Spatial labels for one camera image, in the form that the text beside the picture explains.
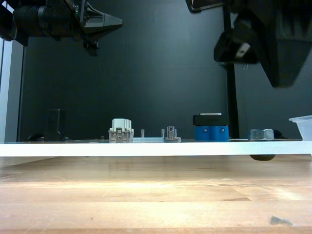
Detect silver hex nut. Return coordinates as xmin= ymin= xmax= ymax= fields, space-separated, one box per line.
xmin=248 ymin=128 xmax=274 ymax=141

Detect clear plastic tub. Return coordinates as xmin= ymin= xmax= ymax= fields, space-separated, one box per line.
xmin=289 ymin=116 xmax=312 ymax=142

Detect blue holder with connector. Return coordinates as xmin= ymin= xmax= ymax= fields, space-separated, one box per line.
xmin=192 ymin=113 xmax=230 ymax=141

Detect small metal connector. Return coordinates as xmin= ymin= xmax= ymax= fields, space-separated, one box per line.
xmin=163 ymin=126 xmax=181 ymax=143

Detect grey connector housing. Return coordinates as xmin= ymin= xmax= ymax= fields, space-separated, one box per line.
xmin=107 ymin=118 xmax=134 ymax=143

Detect black threaded bolt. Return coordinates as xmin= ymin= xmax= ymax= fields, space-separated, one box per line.
xmin=249 ymin=155 xmax=275 ymax=162

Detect white board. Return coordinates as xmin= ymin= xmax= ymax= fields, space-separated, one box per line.
xmin=0 ymin=139 xmax=312 ymax=158

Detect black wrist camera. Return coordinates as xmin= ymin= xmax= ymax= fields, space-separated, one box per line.
xmin=185 ymin=0 xmax=227 ymax=13

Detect black aluminium frame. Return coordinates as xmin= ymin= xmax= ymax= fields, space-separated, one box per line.
xmin=223 ymin=12 xmax=242 ymax=139

